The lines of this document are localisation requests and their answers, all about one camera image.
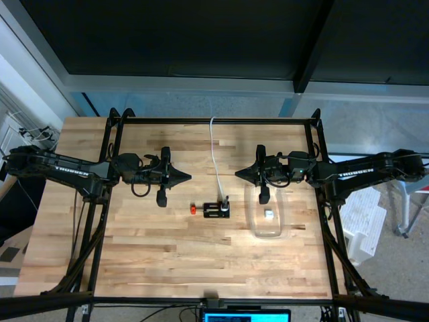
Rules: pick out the black upright post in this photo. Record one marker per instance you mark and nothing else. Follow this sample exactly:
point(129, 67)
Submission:
point(311, 50)

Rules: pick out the small black camera on frame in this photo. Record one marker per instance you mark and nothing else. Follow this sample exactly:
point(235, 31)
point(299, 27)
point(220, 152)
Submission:
point(214, 302)

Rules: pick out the clear plastic tub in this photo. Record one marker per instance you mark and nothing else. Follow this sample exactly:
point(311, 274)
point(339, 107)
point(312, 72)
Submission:
point(268, 228)

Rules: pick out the black metal frame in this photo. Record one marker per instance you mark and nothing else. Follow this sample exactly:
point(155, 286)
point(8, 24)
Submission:
point(167, 121)

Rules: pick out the grey metal table leg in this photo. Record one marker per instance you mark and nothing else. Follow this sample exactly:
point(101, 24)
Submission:
point(403, 208)

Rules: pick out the small white block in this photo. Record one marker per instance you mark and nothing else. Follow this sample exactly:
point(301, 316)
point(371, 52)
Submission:
point(268, 214)

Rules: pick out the cardboard box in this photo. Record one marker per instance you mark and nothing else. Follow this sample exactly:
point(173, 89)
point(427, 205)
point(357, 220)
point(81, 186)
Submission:
point(18, 245)

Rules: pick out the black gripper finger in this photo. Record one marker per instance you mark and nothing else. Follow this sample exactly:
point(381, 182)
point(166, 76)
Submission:
point(249, 177)
point(179, 179)
point(179, 173)
point(249, 171)

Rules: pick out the white power receptacle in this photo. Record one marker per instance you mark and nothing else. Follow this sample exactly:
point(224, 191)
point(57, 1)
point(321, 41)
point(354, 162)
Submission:
point(223, 208)

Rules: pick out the white plastic step stool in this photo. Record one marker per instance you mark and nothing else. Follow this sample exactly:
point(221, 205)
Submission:
point(362, 231)

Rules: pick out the black clamp with red knob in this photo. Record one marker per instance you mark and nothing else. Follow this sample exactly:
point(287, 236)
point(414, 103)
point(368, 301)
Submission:
point(211, 210)

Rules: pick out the small black power plug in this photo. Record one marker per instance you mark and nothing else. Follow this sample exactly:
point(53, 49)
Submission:
point(226, 202)

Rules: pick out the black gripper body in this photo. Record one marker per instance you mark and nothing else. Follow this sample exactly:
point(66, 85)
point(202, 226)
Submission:
point(164, 174)
point(263, 171)

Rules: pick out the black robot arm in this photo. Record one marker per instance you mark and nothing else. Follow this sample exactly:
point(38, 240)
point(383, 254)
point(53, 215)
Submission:
point(72, 171)
point(355, 174)

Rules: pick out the screen with blue edge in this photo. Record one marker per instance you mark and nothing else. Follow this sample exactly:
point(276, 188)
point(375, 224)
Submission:
point(244, 317)

